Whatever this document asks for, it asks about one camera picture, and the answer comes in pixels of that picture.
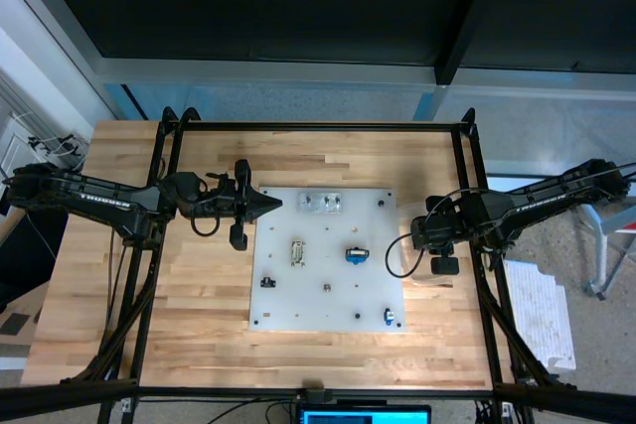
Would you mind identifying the white foam block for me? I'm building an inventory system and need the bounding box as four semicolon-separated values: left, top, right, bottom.
501;258;577;370

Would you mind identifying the clear plastic tub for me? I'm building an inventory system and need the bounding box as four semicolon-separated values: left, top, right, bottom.
397;199;451;290

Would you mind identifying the white task board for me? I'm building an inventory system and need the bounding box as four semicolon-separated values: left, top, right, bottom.
246;186;407;334

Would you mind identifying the black wall pillar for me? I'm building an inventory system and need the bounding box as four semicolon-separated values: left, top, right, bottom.
435;0;497;85

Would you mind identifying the black and white cable bundle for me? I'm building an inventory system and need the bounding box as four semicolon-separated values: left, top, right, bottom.
27;133;89;161

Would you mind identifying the blue laptop screen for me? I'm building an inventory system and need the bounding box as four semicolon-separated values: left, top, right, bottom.
296;403;432;424

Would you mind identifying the clear acrylic block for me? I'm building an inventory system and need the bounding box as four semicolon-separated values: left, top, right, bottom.
296;191;345;215

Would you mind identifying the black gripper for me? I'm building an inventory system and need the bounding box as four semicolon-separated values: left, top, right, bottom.
191;159;284;251
425;193;467;276

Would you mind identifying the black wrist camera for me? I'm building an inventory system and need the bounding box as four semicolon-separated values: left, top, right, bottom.
410;217;429;250

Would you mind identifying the grey metal wall rail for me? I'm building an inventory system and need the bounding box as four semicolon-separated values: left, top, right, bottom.
96;57;636;97

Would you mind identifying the black metal frame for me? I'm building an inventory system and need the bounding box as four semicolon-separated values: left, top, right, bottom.
0;105;636;424

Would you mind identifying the grey metal stand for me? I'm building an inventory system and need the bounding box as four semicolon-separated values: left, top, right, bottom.
578;195;636;302

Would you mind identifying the small black table camera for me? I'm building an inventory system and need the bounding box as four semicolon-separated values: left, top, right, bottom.
300;379;333;403

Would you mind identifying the blue and black socket mount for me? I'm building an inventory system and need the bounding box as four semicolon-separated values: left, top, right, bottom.
344;244;372;266

